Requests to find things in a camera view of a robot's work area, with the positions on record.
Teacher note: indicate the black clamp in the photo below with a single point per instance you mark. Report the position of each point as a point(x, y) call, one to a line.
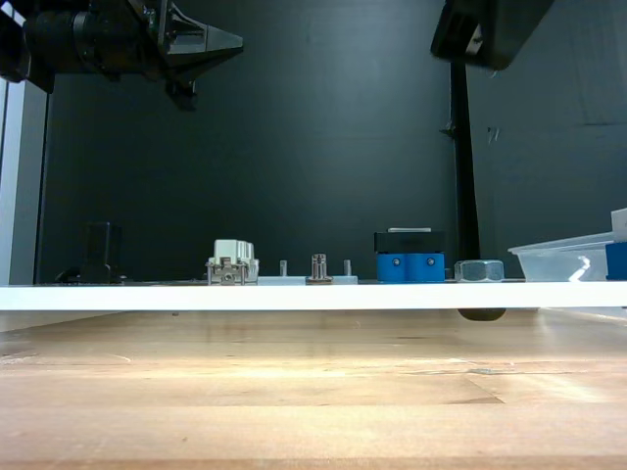
point(103, 254)

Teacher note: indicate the clear plastic tub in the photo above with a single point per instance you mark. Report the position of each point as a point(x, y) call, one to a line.
point(553, 264)

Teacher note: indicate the small metal connector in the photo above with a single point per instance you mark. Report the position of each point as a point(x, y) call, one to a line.
point(319, 269)

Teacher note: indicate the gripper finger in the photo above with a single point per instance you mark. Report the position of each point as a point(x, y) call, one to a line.
point(196, 66)
point(220, 41)

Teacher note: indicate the silver M12 hex nut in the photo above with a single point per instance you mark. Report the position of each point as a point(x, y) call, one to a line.
point(479, 271)

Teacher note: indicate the blue and white connector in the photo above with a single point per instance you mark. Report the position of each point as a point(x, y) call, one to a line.
point(617, 264)

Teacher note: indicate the blue connector mount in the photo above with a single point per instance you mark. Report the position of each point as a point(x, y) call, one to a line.
point(410, 268)

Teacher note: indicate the grey connector housing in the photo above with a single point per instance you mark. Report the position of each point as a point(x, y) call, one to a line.
point(230, 259)

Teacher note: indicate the white board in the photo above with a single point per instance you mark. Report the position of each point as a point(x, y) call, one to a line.
point(245, 296)

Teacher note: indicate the black rubber board foot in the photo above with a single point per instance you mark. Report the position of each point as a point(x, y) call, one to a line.
point(481, 313)

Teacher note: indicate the black connector block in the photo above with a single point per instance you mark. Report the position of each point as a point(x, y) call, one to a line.
point(409, 242)

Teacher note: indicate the small threaded metal stud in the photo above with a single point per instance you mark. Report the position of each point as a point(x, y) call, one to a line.
point(347, 268)
point(283, 268)

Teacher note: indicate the black frame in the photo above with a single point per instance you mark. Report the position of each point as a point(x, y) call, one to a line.
point(463, 171)

